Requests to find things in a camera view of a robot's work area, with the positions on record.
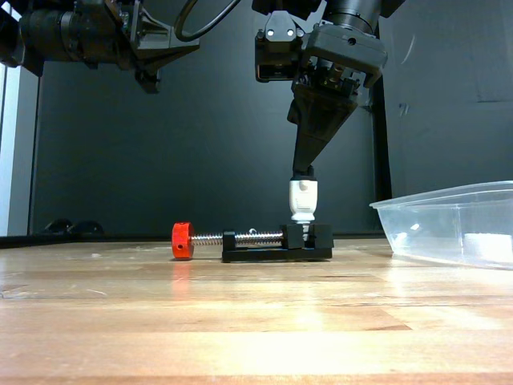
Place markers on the black clamp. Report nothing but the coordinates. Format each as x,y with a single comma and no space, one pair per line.
280,254

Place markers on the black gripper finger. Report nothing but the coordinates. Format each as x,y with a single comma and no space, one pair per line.
160,34
316,120

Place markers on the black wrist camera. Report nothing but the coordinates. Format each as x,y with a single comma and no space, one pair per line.
276,52

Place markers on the white receptacle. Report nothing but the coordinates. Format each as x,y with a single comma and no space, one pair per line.
303,200

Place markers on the clear plastic container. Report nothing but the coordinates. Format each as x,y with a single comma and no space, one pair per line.
425,224

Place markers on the black rounded bracket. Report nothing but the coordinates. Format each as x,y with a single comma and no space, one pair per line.
59,226
87,227

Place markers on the red clamp knob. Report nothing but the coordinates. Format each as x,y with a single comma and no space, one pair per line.
182,240

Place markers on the silver clamp screw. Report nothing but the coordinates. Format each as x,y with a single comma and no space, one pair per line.
256,237

